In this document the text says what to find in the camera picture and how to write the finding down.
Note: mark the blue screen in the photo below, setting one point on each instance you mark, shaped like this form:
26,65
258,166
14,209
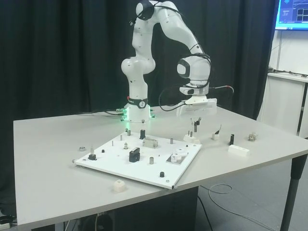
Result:
293,14

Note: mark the metal square peg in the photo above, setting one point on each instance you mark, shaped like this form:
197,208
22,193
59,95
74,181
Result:
196,128

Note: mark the white cube holder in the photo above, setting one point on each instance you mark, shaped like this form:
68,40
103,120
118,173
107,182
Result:
119,186

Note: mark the black curtain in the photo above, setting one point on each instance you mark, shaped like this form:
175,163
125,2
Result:
60,48

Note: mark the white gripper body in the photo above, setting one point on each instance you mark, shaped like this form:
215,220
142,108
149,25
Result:
204,108

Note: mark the white peg holder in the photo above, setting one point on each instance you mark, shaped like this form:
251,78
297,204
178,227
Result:
191,140

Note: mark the dark table leg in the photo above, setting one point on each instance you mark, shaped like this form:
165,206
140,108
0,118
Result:
292,192

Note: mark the white medium gear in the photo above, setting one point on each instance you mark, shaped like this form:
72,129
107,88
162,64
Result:
176,158

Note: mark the white large gear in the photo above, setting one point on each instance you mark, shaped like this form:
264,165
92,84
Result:
182,152

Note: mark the white task board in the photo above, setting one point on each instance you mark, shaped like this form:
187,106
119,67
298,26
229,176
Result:
134,168

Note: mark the white rectangular holder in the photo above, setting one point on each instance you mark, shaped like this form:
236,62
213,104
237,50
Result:
238,150

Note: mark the small white plug holder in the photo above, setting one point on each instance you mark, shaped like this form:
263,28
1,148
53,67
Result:
214,136

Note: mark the white cabinet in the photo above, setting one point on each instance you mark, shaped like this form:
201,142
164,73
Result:
284,103

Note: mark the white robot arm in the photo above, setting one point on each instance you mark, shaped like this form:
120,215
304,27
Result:
142,72

